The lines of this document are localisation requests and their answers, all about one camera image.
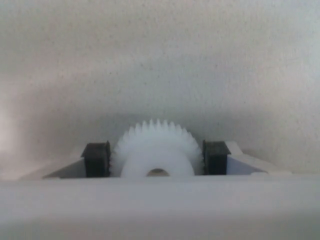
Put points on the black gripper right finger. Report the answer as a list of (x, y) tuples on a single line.
[(215, 160)]

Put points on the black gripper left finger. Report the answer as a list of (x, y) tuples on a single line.
[(96, 160)]

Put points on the white medium gear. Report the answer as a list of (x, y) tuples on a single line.
[(155, 147)]

